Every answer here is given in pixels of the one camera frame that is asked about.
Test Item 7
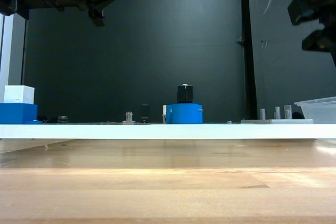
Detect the white taskboard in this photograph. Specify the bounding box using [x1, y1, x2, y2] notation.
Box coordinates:
[0, 123, 336, 140]

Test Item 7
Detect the clear plastic tub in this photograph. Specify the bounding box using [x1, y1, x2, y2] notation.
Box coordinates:
[293, 96, 336, 124]

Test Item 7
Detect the grey peg plate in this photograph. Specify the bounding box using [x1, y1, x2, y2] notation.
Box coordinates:
[240, 119, 314, 124]

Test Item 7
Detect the small metal socket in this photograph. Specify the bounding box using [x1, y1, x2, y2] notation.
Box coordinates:
[122, 111, 136, 124]

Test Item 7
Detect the small black connector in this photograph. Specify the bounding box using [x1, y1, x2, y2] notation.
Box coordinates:
[141, 104, 150, 123]

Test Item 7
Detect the white cube plug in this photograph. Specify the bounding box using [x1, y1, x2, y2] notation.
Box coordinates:
[4, 84, 35, 104]

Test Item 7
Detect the black block with silver top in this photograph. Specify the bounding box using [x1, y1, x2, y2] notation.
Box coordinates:
[177, 84, 194, 103]

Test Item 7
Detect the blue round holder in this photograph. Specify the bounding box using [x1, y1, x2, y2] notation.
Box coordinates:
[166, 103, 204, 124]

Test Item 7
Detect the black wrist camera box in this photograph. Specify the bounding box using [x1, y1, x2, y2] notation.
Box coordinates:
[287, 0, 326, 26]

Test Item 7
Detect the black vertical post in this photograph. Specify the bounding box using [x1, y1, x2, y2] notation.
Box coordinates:
[236, 0, 258, 120]

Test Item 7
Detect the blue square mount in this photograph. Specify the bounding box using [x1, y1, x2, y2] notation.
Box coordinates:
[0, 103, 43, 125]

